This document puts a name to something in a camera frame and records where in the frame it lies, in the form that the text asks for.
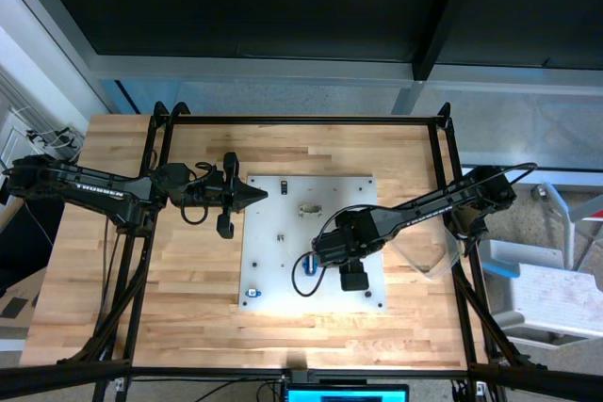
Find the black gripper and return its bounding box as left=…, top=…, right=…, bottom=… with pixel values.
left=329, top=205, right=381, bottom=293
left=216, top=152, right=269, bottom=240

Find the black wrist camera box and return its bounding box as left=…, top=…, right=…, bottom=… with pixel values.
left=312, top=228, right=350, bottom=267
left=200, top=170, right=225, bottom=208

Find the white board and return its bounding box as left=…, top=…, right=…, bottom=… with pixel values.
left=239, top=174, right=389, bottom=315

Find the screen with blue edge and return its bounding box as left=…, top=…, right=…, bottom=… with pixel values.
left=281, top=382, right=411, bottom=402

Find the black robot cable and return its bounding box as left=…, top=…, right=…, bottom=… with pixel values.
left=291, top=250, right=332, bottom=298
left=180, top=160, right=212, bottom=226
left=464, top=162, right=539, bottom=196

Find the brown cardboard box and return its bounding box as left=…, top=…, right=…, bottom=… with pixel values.
left=0, top=267, right=49, bottom=329

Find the black aluminium frame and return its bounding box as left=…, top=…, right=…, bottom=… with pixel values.
left=0, top=100, right=603, bottom=402

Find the grey metal stand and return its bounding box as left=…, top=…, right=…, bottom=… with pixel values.
left=530, top=180, right=603, bottom=276

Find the clear plastic container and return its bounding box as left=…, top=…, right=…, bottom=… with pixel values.
left=394, top=224, right=462, bottom=282

